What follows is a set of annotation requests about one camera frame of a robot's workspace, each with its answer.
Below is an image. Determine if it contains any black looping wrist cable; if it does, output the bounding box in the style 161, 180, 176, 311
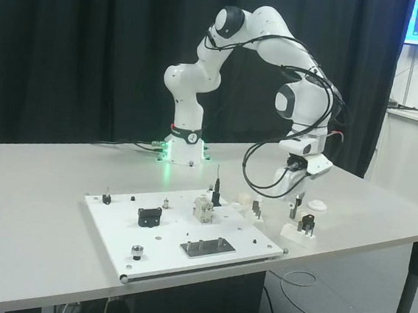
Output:
239, 129, 310, 204

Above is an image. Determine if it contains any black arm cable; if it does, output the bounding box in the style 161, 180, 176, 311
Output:
193, 27, 358, 148

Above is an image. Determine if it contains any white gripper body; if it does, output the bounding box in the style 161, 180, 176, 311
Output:
270, 165, 311, 205

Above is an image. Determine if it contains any black waterproof plug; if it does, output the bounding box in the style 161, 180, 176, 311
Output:
209, 163, 226, 207

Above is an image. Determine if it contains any white task board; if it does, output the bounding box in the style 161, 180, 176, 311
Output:
77, 181, 295, 300

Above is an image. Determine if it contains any white round peg holder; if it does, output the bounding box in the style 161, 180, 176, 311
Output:
279, 221, 318, 250

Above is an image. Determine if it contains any beige Ethernet plug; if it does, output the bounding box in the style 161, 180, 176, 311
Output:
191, 195, 216, 226

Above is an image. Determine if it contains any white square peg holder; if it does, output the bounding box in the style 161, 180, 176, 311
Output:
243, 208, 270, 231

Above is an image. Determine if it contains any white large gear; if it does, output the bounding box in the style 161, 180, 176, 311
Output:
306, 197, 330, 216

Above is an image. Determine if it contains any black curtain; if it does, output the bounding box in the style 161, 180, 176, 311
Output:
0, 0, 412, 190

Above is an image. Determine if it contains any black base cable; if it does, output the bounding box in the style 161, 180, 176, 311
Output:
132, 139, 167, 155

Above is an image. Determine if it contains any white cabinet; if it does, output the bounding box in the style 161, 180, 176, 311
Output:
360, 104, 418, 214

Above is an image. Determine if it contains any grey floor cable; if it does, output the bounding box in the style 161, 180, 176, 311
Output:
274, 268, 405, 313

